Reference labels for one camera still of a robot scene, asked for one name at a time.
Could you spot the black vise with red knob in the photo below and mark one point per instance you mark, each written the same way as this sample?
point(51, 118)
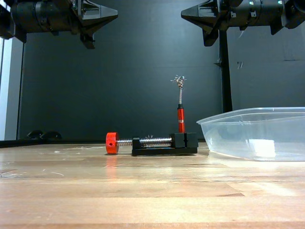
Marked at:
point(184, 142)

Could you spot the clear plastic tub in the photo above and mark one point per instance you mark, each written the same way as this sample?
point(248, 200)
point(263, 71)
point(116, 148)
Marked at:
point(238, 138)

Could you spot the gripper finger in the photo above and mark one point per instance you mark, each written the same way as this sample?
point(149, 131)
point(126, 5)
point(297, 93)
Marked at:
point(201, 21)
point(108, 11)
point(191, 12)
point(100, 23)

